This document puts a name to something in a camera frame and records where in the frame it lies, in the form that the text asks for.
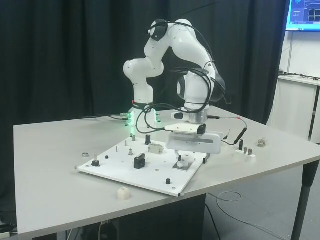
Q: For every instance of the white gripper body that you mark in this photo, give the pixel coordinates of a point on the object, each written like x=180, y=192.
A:
x=207, y=146

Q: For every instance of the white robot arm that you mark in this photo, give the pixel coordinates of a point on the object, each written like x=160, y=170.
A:
x=192, y=87

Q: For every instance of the white medium gear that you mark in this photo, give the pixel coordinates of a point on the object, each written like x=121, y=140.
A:
x=185, y=164

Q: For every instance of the white large gear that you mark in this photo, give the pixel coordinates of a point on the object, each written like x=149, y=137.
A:
x=188, y=158

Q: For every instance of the thin black rod, red tag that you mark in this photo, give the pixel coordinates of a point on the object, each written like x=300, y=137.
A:
x=240, y=136

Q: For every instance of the white peg holder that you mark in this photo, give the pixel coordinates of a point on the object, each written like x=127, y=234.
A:
x=246, y=156

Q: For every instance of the metal peg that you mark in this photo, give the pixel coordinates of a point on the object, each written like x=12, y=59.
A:
x=250, y=152
x=246, y=151

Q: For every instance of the white task board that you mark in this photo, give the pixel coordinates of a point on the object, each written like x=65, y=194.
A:
x=140, y=180

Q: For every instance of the black cabinet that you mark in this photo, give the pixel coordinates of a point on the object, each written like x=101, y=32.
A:
x=162, y=220

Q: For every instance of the small white cube holder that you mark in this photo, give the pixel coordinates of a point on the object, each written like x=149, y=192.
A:
x=123, y=194

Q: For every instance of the white cabinet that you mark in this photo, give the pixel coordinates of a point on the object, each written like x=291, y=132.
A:
x=295, y=107

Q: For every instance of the black table leg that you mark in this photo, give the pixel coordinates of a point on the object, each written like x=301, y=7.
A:
x=303, y=200

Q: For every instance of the black curtain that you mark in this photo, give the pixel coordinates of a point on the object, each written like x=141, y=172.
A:
x=62, y=50

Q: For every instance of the blue screen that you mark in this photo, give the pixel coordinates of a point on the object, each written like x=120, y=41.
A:
x=302, y=15

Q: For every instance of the white power strip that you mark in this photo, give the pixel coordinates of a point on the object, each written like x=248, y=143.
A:
x=5, y=234

